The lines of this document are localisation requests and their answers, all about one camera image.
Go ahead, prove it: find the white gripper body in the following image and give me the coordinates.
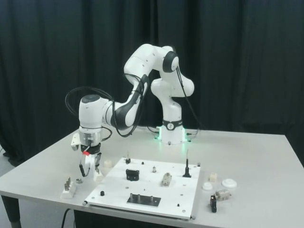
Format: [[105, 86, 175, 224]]
[[83, 153, 103, 178]]

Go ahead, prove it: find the white large gear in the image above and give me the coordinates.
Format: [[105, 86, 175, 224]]
[[221, 178, 238, 189]]

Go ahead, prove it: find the thin black rod red tag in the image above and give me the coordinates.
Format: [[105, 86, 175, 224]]
[[78, 151, 92, 178]]

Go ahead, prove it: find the black wrist band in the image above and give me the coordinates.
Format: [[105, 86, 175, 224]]
[[87, 145, 102, 155]]

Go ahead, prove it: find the white task board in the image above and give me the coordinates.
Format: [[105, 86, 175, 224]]
[[82, 156, 202, 218]]

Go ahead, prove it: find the white round peg holder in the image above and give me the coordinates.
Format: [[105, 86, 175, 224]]
[[59, 177, 77, 199]]

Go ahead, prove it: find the black D-SUB plug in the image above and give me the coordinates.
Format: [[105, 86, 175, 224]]
[[125, 169, 140, 182]]

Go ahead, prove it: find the beige Ethernet plug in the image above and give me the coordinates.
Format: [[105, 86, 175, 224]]
[[162, 172, 173, 187]]

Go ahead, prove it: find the tall black plug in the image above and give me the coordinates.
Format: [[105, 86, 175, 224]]
[[182, 149, 192, 178]]

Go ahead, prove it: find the black table leg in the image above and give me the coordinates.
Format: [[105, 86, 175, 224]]
[[1, 196, 19, 228]]

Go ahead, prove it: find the black curtain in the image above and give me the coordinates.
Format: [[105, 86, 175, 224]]
[[0, 0, 304, 164]]

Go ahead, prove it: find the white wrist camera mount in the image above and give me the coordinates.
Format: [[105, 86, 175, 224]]
[[70, 134, 81, 151]]

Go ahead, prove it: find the silver wrist ring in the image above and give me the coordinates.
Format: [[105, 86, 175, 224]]
[[79, 130, 102, 147]]

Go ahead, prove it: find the black cable under table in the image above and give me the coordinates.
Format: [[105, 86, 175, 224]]
[[61, 208, 74, 228]]

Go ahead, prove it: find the black forearm cable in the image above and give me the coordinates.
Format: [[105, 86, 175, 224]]
[[65, 72, 152, 138]]

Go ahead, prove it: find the black shoulder cable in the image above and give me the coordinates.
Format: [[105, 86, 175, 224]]
[[172, 47, 205, 131]]

